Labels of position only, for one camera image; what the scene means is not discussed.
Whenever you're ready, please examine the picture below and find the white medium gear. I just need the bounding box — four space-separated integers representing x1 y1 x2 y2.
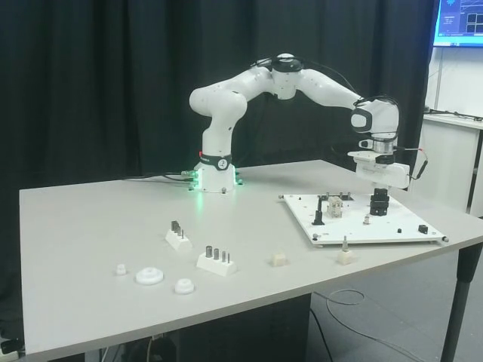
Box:
174 278 196 294

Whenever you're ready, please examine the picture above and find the black waterproof plug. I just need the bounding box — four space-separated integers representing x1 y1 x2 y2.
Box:
312 195 328 224

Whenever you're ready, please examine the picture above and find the white large gear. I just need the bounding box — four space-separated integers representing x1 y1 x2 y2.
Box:
134 267 166 287

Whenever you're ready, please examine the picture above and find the blue screen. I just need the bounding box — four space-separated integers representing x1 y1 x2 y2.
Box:
432 0 483 48

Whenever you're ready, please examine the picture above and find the black table leg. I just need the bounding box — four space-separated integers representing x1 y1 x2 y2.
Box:
440 247 475 362

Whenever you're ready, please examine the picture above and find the white cabinet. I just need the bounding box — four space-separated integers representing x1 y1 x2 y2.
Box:
420 112 483 218

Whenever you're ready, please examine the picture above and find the thin black rod red tag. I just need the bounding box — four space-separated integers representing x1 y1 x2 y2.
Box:
399 146 430 181

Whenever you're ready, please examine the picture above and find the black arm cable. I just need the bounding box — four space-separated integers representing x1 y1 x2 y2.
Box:
251 55 401 152

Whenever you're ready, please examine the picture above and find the black base cable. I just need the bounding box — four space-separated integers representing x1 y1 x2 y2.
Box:
124 171 198 183

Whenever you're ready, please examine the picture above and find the empty beige plug holder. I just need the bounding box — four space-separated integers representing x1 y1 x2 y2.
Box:
269 251 290 268

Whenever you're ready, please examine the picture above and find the grey floor cable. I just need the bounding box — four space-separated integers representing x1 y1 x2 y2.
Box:
312 288 442 357

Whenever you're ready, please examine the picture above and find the white square peg holder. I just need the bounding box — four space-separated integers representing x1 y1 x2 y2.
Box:
165 228 193 250

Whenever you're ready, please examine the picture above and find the black curtain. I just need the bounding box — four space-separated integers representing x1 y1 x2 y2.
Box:
0 0 438 342

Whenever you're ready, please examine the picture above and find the white round peg holder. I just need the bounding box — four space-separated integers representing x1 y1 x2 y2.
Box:
195 255 238 278

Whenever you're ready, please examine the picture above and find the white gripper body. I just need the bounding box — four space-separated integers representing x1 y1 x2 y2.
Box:
354 157 411 189

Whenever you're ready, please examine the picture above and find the white task board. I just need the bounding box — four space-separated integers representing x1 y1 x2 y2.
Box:
277 192 450 250

